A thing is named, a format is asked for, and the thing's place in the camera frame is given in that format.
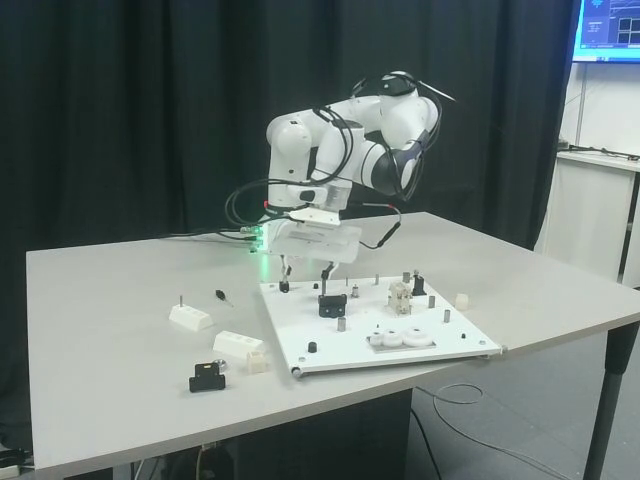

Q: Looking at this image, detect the black cable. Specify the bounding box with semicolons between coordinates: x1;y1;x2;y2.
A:
224;178;282;236
308;102;362;187

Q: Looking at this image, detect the dark table leg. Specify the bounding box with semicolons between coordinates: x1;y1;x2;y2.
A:
583;319;634;480

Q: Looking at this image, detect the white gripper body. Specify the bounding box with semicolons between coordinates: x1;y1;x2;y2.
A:
263;219;363;265

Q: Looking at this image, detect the blue screen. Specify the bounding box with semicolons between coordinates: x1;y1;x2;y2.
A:
570;0;640;65

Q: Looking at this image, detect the black curtain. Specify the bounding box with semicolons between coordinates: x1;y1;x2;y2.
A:
0;0;577;354

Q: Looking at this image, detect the grey floor cable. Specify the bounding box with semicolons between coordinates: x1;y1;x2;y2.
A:
408;382;503;480

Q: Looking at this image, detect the thin black rod on wire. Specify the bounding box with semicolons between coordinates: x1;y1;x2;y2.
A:
349;201;403;250

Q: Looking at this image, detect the white task board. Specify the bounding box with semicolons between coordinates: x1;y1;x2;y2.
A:
258;267;504;384

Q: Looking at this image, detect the white cabinet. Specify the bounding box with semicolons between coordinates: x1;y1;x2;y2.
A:
552;143;640;292

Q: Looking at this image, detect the black box under table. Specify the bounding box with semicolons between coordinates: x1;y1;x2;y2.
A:
213;388;415;480

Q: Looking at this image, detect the white peg holder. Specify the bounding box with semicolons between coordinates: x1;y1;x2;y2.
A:
167;304;213;333
212;329;265;358

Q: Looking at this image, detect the black D-SUB plug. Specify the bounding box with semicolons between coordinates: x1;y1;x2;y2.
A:
188;361;228;397

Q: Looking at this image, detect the small white plug holder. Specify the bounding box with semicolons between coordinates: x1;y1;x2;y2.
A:
244;350;272;376

